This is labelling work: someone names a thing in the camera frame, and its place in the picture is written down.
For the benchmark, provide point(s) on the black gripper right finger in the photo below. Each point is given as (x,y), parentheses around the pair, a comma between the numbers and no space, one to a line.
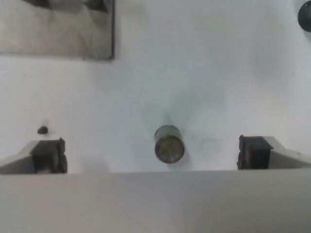
(255,153)

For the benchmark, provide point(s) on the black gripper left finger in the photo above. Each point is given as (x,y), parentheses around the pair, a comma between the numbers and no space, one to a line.
(46,155)

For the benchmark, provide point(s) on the metal round peg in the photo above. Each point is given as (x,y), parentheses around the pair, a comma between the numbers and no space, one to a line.
(169,148)

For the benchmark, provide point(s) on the white task board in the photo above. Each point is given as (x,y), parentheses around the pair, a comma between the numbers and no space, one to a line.
(175,72)

